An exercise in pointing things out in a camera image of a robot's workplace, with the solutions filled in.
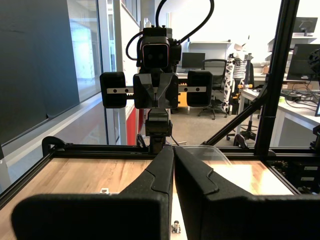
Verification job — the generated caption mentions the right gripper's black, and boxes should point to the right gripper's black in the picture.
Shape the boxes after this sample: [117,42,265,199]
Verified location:
[99,66,214,109]

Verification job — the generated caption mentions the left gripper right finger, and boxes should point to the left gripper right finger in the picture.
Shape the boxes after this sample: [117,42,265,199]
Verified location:
[174,146,320,240]

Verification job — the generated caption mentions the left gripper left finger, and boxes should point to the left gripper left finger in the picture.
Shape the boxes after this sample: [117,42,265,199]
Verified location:
[11,145,175,240]

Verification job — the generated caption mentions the yellow drawer cabinet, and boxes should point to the yellow drawer cabinet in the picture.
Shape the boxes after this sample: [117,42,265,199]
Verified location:
[177,91,189,108]

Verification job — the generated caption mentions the white and red partition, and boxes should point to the white and red partition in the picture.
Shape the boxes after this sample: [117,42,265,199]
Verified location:
[113,0,145,146]

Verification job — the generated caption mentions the black computer monitor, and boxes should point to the black computer monitor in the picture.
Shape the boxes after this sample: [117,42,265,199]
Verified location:
[286,43,320,82]
[181,52,206,70]
[292,16,319,37]

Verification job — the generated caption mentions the black equipment box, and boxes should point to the black equipment box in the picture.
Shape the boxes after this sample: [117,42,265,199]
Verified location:
[271,159,320,195]

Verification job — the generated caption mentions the black office chair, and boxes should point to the black office chair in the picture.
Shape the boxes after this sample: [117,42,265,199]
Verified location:
[197,58,229,121]

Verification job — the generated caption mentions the clear plastic tub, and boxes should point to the clear plastic tub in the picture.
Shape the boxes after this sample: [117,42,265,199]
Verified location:
[180,144,233,168]

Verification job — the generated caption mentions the small metal screw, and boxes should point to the small metal screw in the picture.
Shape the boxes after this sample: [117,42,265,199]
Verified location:
[171,219,183,234]

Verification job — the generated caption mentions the black stool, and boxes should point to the black stool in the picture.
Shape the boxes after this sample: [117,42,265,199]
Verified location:
[226,117,258,147]

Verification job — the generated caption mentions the white work desk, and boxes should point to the white work desk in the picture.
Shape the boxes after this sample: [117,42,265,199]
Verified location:
[236,88,320,148]

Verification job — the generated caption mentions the cardboard box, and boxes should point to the cardboard box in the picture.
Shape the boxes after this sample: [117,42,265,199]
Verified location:
[281,81,313,91]

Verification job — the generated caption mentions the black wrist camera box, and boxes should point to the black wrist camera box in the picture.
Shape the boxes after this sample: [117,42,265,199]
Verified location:
[139,26,174,70]

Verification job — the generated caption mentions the short black cable loop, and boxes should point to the short black cable loop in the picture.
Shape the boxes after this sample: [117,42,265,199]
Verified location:
[125,31,145,66]

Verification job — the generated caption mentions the black aluminium table frame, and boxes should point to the black aluminium table frame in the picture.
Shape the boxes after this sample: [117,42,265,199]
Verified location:
[0,0,320,211]

